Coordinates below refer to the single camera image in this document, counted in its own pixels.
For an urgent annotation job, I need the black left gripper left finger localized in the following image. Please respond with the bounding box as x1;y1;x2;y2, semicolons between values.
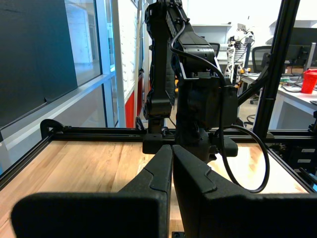
11;144;173;238

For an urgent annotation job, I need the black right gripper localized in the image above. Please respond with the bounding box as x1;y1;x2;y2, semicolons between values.
142;76;238;163

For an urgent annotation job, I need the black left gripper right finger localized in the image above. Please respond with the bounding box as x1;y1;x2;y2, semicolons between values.
173;145;317;238

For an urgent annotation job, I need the white lattice tower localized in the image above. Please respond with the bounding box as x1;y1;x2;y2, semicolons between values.
226;22;256;84

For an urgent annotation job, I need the black office chair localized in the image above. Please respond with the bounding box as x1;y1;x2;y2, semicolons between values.
251;45;272;74

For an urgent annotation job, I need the white office desk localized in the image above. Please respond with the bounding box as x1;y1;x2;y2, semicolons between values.
241;74;317;130

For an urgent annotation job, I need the red plastic cup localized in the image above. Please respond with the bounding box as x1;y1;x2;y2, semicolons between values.
301;69;317;94

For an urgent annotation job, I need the black computer monitor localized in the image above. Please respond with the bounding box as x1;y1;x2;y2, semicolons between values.
284;27;317;67

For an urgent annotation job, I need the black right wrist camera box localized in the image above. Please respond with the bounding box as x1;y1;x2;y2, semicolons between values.
217;84;239;128

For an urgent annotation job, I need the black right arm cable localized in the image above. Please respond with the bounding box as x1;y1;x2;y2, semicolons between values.
169;9;226;86
219;125;270;194

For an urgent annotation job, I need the red wall panel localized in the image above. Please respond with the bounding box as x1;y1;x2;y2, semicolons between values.
125;74;144;128

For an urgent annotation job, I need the black table frame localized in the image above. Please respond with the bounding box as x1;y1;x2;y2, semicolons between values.
0;0;317;196

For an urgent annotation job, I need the grey window frame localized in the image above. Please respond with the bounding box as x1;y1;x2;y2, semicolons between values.
0;0;118;172

